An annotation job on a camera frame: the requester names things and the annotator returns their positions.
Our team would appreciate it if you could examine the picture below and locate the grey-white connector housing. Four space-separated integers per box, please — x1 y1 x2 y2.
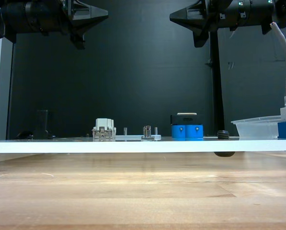
91 118 117 142

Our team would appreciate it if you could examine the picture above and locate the small metal connector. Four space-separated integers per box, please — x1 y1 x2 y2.
141 125 155 141

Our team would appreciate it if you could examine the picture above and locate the black knurled screw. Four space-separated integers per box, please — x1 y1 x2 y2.
216 130 231 140

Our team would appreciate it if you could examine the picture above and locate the clear plastic tub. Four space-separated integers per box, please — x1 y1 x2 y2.
230 115 282 138

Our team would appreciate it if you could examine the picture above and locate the clear block with metal pins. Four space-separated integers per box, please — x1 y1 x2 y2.
115 126 162 141

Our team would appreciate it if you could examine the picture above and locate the white board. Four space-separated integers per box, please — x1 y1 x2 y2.
0 136 286 154

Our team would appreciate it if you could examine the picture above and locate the black rubber board foot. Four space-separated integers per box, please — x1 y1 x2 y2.
214 151 236 158

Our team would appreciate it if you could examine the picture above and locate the black aluminium frame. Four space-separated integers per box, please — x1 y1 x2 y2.
206 31 226 136

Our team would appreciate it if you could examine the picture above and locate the black connector on blue mount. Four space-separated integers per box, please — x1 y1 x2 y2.
170 112 204 139

